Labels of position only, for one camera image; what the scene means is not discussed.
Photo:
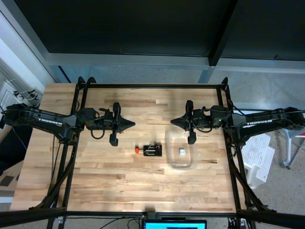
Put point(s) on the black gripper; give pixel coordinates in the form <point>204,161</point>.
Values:
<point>115,124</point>
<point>194,121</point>

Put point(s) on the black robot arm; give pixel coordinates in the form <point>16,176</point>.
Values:
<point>47,119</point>
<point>257,121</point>

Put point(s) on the small white block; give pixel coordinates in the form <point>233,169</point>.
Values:
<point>182,151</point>

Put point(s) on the black clamp with red knob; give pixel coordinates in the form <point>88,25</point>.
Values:
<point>150,152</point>

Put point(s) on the clear plastic tub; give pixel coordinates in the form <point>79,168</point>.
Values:
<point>183,164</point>

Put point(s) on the blue laptop screen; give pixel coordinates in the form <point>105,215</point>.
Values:
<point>174,225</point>

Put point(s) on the grey metal stand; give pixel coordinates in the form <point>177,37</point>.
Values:
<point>287,148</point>

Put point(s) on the flat brown cardboard sheet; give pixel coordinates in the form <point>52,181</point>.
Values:
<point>14,169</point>

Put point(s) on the black table-edge camera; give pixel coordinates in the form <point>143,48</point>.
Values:
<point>151,214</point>

